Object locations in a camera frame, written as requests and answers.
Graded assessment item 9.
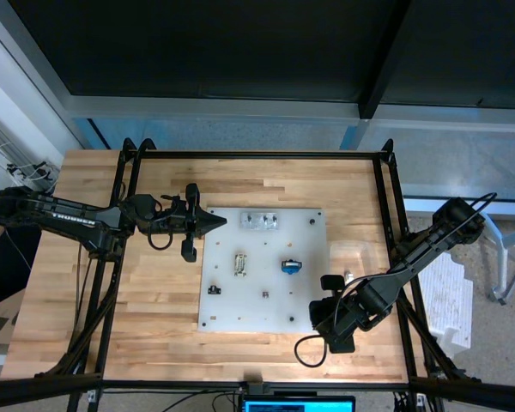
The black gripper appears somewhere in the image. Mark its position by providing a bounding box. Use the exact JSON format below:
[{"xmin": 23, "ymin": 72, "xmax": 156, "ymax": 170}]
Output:
[
  {"xmin": 320, "ymin": 275, "xmax": 367, "ymax": 354},
  {"xmin": 161, "ymin": 183, "xmax": 228, "ymax": 264}
]

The aluminium block with pegs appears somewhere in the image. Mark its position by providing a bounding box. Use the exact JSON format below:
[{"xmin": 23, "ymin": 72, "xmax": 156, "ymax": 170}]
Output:
[{"xmin": 239, "ymin": 210, "xmax": 280, "ymax": 232}]

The clear plastic tub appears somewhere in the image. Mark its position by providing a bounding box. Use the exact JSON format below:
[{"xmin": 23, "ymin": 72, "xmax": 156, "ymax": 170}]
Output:
[{"xmin": 328, "ymin": 239, "xmax": 373, "ymax": 314}]

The white task board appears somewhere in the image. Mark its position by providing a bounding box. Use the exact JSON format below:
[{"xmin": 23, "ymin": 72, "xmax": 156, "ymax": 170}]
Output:
[{"xmin": 196, "ymin": 207, "xmax": 336, "ymax": 335}]

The laptop screen with blue edge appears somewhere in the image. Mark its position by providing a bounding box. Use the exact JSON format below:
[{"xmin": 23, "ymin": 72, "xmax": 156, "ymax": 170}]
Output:
[{"xmin": 239, "ymin": 395, "xmax": 356, "ymax": 412}]

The white foam block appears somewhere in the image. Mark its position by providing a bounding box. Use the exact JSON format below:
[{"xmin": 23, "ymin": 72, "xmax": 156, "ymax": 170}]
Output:
[{"xmin": 418, "ymin": 248, "xmax": 476, "ymax": 355}]

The grey metal stand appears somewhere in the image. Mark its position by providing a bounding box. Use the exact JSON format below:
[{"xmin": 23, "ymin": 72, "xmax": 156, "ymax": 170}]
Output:
[{"xmin": 484, "ymin": 214, "xmax": 515, "ymax": 306}]

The brown cardboard box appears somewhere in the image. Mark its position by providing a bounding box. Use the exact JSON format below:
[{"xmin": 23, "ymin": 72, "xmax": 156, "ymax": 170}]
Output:
[{"xmin": 0, "ymin": 288, "xmax": 27, "ymax": 344}]

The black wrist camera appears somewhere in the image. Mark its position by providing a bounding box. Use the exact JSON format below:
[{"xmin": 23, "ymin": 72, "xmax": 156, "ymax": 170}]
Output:
[{"xmin": 308, "ymin": 299, "xmax": 340, "ymax": 335}]

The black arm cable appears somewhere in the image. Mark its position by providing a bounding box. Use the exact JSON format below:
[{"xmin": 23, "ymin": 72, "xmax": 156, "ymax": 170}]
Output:
[
  {"xmin": 294, "ymin": 191, "xmax": 499, "ymax": 368},
  {"xmin": 147, "ymin": 195, "xmax": 176, "ymax": 251}
]

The black aluminium frame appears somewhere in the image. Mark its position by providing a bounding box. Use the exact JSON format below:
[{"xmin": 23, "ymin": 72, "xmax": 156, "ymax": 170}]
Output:
[{"xmin": 0, "ymin": 136, "xmax": 515, "ymax": 412}]

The black table-level camera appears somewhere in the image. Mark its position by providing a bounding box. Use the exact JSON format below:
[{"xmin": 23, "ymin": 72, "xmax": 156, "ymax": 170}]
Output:
[{"xmin": 239, "ymin": 373, "xmax": 270, "ymax": 394}]

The power strip with cables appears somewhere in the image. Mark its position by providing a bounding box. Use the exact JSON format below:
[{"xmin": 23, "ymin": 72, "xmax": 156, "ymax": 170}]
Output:
[{"xmin": 3, "ymin": 161, "xmax": 61, "ymax": 190}]

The black vertical post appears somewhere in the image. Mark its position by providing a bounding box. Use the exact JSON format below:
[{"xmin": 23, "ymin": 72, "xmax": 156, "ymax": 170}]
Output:
[{"xmin": 358, "ymin": 0, "xmax": 413, "ymax": 120}]

